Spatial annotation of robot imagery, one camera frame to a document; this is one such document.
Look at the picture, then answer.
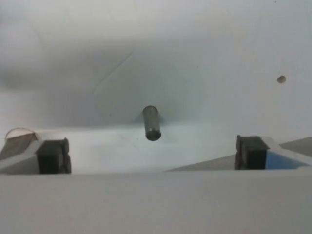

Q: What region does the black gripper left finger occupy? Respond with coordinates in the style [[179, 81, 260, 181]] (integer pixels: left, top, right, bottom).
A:
[[0, 137, 72, 175]]

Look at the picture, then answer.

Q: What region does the metal round peg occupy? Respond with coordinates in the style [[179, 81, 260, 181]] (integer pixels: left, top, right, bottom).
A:
[[142, 105, 162, 141]]

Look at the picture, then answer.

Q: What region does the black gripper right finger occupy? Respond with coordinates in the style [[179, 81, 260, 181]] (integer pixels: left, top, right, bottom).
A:
[[234, 135, 312, 171]]

